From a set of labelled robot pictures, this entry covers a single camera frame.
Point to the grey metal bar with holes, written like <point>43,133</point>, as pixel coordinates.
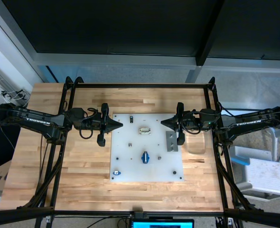
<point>172,148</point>

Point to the black upright post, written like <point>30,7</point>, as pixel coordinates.
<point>206,35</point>

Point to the beige connector housing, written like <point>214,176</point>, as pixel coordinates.
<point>144,131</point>

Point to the small black socket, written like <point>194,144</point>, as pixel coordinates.
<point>131,119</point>

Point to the black table frame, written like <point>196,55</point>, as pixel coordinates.
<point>140,85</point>

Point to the white step stool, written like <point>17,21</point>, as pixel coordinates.
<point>268,173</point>

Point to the blue square holder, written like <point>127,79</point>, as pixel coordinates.
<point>119,173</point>

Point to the white board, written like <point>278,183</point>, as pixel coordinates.
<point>130,171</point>

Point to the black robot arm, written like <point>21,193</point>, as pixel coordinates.
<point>35,121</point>
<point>249,123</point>

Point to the laptop screen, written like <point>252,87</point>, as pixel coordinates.
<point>161,224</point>

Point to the small black camera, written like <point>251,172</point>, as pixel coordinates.
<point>138,213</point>

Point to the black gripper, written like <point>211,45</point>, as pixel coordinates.
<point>180,123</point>
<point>103,123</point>

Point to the clear plastic tub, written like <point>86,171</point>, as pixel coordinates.
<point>194,146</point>

